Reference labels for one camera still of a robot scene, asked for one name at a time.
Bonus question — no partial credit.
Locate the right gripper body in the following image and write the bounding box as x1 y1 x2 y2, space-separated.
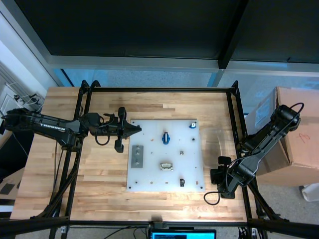
210 166 237 199

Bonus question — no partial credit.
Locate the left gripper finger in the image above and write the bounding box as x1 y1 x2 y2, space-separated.
124 128 142 139
124 119 142 130

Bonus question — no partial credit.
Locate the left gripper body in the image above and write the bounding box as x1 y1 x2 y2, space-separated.
114 107 130 153

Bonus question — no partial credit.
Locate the clear plastic container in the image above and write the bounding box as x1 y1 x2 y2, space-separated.
201 128 241 172

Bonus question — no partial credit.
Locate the grey metal plate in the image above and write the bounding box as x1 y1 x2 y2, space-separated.
130 144 145 169

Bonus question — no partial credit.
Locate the white task board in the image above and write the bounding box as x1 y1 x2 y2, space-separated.
126 119 205 193

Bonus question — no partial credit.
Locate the blue screen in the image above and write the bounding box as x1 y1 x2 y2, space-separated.
149 229 216 239

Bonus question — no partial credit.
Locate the cardboard box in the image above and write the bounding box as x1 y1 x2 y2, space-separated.
245 86 319 188

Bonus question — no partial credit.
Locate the black frame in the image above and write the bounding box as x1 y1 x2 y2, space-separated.
0 79 291 239

